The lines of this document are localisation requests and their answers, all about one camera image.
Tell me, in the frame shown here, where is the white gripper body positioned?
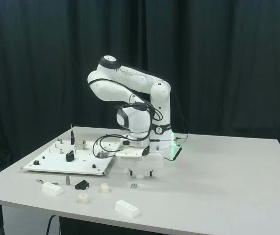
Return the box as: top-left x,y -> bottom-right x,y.
116,151 -> 164,175

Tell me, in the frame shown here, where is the long white peg holder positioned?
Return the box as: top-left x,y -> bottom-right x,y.
41,182 -> 64,196
114,199 -> 142,218

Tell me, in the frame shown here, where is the black D-SUB plug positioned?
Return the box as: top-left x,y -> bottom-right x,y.
75,180 -> 90,190

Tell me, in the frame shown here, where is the small beige cube holder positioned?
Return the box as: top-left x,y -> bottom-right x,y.
77,192 -> 91,204

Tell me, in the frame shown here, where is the black control cabinet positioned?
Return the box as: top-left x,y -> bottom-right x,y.
58,216 -> 155,235

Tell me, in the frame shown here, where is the white task board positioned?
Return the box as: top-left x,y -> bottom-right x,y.
21,126 -> 121,177

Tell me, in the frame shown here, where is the black curtain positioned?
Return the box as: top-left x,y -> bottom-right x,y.
0,0 -> 280,173

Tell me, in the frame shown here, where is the black table cable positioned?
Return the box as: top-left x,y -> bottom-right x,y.
163,144 -> 183,162

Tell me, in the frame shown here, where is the grey base cable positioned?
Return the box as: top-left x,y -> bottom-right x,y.
175,133 -> 191,142

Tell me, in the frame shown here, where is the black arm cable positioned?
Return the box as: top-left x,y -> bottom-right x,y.
88,77 -> 163,160

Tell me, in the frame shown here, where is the black plug with grey cable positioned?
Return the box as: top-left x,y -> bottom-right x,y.
69,123 -> 76,145

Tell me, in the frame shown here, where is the black hanging cable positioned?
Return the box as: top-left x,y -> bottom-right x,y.
47,214 -> 59,235

